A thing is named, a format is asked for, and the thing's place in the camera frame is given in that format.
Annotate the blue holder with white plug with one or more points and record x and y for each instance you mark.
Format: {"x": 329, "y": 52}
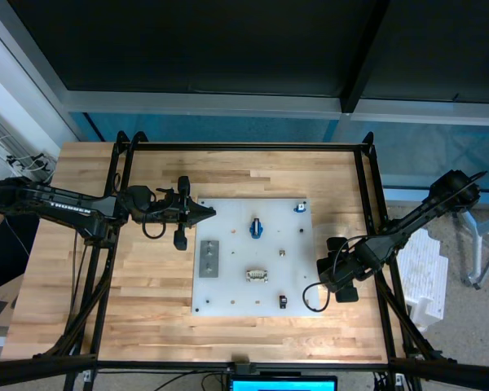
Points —
{"x": 300, "y": 207}

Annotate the white foam packing block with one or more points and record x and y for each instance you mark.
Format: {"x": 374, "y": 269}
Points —
{"x": 424, "y": 277}

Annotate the grey metal stand legs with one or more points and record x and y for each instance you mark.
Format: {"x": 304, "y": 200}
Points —
{"x": 477, "y": 244}

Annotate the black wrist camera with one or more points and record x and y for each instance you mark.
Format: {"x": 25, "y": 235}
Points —
{"x": 324, "y": 271}

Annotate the black low camera mount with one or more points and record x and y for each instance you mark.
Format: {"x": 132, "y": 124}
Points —
{"x": 244, "y": 366}

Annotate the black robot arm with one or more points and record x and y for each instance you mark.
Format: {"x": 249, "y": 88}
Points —
{"x": 415, "y": 218}
{"x": 69, "y": 208}

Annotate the brown cardboard box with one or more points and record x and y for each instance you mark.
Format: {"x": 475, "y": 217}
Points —
{"x": 4, "y": 301}

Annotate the laptop with blue screen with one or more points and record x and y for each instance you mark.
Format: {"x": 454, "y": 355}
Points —
{"x": 281, "y": 386}

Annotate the black aluminium frame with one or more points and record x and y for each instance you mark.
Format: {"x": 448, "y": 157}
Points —
{"x": 244, "y": 146}

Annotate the white task board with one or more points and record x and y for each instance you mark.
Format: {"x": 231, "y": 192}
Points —
{"x": 236, "y": 285}

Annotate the grey metal plate with posts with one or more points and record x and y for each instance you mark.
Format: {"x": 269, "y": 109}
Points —
{"x": 208, "y": 258}

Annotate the black window post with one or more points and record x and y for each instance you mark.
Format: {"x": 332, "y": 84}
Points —
{"x": 362, "y": 61}

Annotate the grey window frame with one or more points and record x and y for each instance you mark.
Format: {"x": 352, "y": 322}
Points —
{"x": 228, "y": 104}

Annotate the beige HAN10E socket base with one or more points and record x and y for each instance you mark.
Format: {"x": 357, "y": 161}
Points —
{"x": 256, "y": 276}

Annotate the blue clamp with connector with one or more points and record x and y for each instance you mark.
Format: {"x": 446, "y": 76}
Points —
{"x": 256, "y": 228}

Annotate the black connector housing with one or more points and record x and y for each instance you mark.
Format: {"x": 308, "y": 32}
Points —
{"x": 283, "y": 301}

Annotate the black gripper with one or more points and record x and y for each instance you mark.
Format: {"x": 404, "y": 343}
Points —
{"x": 183, "y": 183}
{"x": 342, "y": 273}

